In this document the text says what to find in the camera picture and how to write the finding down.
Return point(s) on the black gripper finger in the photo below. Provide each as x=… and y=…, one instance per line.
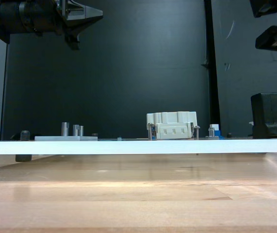
x=85, y=24
x=92, y=13

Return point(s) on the white taskboard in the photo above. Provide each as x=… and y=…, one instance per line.
x=138, y=148

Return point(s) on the black connector housing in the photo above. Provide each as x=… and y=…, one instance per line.
x=266, y=114

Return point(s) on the small metal peg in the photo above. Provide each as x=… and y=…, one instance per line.
x=82, y=131
x=76, y=131
x=65, y=128

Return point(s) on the small blue white socket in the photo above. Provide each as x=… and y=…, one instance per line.
x=216, y=126

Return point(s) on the grey metal plate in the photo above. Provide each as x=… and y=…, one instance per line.
x=55, y=138

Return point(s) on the beige multi-pin connector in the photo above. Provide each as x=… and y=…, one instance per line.
x=172, y=119

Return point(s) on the blue round connector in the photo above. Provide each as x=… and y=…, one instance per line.
x=154, y=136

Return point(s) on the black board foot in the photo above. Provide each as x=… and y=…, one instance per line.
x=23, y=158

